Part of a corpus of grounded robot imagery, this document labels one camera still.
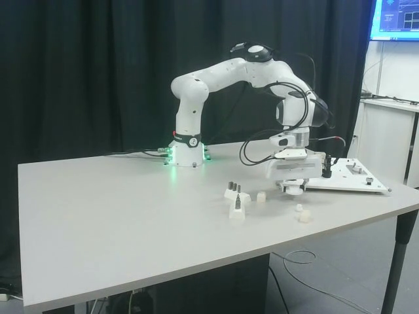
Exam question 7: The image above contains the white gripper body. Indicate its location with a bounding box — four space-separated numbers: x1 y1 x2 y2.
266 156 325 182

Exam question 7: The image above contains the white large gear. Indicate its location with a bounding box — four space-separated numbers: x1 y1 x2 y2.
283 183 304 196

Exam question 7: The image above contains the flat white mounting plate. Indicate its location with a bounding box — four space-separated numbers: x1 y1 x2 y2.
274 148 309 162

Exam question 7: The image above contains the white four-hole peg holder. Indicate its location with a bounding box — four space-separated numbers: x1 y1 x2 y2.
223 188 252 201

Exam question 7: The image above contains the white task board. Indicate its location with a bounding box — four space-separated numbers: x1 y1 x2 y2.
306 158 392 197

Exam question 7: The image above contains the white tall plug holder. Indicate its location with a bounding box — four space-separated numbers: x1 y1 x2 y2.
228 192 249 226

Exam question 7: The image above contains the white cabinet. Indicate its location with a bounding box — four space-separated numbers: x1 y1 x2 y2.
346 97 419 190

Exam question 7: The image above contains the dark grey table leg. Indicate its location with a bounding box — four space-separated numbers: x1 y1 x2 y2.
389 209 417 314

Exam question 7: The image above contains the blue screen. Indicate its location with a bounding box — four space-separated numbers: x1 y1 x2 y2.
369 0 419 42

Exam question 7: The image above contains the black curtain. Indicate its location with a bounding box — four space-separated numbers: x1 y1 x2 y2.
0 0 373 297

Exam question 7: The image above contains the silver flange ring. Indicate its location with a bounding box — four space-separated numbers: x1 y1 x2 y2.
292 128 311 149

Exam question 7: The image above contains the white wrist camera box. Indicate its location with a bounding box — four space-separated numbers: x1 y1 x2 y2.
268 133 296 148

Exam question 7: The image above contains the black camera cable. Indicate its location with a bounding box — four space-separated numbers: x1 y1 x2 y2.
240 81 335 167

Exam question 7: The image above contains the grey floor cable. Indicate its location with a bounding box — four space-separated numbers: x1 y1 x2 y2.
268 250 419 314

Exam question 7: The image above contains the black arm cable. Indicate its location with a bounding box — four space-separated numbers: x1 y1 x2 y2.
268 48 318 99

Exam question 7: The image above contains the black base cable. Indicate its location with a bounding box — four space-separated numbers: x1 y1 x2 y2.
109 147 174 158

